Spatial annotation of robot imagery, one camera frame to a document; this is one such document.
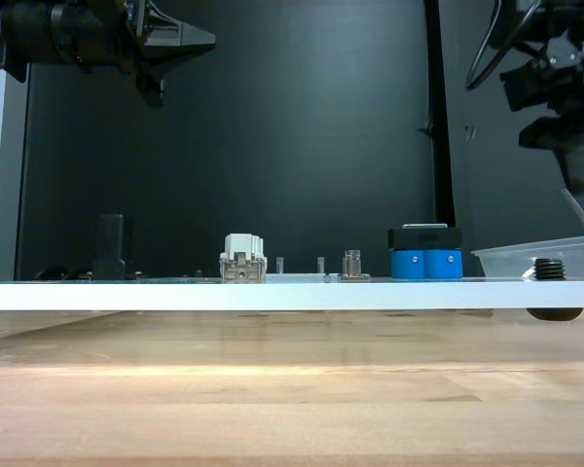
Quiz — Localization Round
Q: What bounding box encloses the tall black block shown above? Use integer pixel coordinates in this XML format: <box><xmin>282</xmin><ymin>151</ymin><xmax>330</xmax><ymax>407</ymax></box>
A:
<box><xmin>91</xmin><ymin>212</ymin><xmax>135</xmax><ymax>281</ymax></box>

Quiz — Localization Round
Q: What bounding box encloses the clear plastic container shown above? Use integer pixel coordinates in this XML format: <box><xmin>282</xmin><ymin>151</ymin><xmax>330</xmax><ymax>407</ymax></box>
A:
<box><xmin>470</xmin><ymin>233</ymin><xmax>584</xmax><ymax>282</ymax></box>

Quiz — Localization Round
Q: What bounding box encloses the black threaded stud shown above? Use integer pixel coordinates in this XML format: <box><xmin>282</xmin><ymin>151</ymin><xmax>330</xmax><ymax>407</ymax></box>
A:
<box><xmin>533</xmin><ymin>257</ymin><xmax>568</xmax><ymax>283</ymax></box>

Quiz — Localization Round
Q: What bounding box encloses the steel socket fitting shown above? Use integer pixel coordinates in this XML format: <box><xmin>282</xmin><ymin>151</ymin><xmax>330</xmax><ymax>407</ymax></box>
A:
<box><xmin>339</xmin><ymin>248</ymin><xmax>372</xmax><ymax>283</ymax></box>

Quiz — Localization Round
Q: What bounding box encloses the white task board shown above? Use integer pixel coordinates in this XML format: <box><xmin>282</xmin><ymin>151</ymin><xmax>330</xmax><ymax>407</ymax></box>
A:
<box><xmin>0</xmin><ymin>277</ymin><xmax>584</xmax><ymax>322</ymax></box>

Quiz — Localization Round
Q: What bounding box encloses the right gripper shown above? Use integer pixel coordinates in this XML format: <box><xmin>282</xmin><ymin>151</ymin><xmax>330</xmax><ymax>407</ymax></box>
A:
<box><xmin>498</xmin><ymin>37</ymin><xmax>584</xmax><ymax>196</ymax></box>

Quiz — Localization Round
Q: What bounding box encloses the black frame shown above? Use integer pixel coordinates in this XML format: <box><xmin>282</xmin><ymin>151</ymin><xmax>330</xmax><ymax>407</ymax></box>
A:
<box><xmin>421</xmin><ymin>0</ymin><xmax>457</xmax><ymax>231</ymax></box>

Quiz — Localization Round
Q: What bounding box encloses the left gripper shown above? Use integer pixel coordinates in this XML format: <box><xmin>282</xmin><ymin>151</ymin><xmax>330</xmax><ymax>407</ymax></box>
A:
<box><xmin>119</xmin><ymin>0</ymin><xmax>217</xmax><ymax>109</ymax></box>

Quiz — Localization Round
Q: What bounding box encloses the blue socket block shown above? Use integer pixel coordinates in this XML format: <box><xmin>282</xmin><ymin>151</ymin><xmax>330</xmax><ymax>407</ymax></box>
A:
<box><xmin>423</xmin><ymin>248</ymin><xmax>464</xmax><ymax>280</ymax></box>
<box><xmin>389</xmin><ymin>249</ymin><xmax>426</xmax><ymax>280</ymax></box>

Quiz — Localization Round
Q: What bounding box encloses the beige many-pin connector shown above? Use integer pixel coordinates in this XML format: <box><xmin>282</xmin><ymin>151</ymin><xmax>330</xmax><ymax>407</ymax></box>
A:
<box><xmin>218</xmin><ymin>233</ymin><xmax>269</xmax><ymax>284</ymax></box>

